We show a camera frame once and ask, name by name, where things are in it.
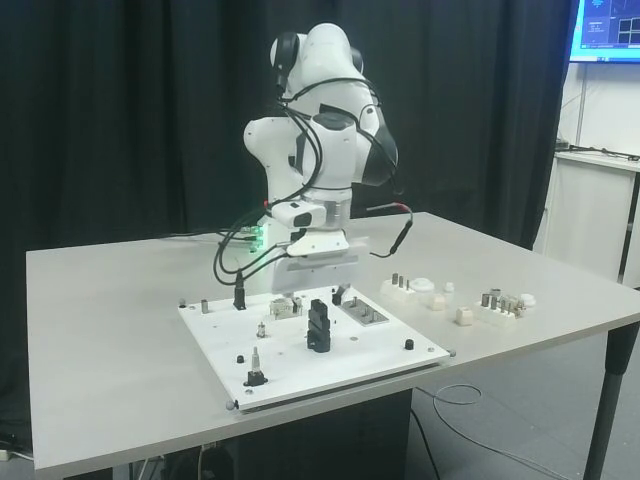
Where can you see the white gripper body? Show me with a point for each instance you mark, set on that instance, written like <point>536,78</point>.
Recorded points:
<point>320,277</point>

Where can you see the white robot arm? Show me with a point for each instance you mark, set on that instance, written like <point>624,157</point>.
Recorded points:
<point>330,65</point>

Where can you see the metal waterproof plug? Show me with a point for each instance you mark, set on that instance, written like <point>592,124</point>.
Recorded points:
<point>494,291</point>

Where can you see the black D-SUB plug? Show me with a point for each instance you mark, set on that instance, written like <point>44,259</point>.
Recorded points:
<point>317,325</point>

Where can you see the flat white wrist plate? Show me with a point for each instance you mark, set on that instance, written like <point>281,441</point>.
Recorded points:
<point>320,246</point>

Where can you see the metal BNC plug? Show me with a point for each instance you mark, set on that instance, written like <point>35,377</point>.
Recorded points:
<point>260,330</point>

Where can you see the black USB plug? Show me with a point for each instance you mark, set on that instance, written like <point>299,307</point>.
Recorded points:
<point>240,297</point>

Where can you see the white peg holder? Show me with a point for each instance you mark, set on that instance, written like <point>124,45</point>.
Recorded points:
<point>400,295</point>
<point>500,320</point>

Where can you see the white task board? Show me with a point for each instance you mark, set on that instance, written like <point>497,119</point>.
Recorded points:
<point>280,370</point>

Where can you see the metal bolt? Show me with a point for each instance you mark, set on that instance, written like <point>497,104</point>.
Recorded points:
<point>255,360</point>

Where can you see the white large gear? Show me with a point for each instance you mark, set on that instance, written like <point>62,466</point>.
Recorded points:
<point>423,285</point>

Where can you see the small cream holder block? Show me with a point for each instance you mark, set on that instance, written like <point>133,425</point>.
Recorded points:
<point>465,316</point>
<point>436,302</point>

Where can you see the white small gear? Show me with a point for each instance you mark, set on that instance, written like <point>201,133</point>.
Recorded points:
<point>448,289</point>

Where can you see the clear Ethernet plug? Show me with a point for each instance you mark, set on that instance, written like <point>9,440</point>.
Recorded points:
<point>513,306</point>

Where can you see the white medium gear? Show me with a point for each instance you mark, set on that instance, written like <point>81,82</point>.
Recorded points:
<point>526,300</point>

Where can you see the white cabinet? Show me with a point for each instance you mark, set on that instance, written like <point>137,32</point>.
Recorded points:
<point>590,210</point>

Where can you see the black curtain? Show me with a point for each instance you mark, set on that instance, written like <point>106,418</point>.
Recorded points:
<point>100,100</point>

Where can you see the dark table leg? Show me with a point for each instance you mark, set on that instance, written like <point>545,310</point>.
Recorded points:
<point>612,375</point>

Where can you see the blue screen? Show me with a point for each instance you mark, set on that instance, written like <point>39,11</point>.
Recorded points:
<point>607,27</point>

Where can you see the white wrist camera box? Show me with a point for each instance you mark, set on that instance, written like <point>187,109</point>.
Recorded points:
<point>297,214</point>

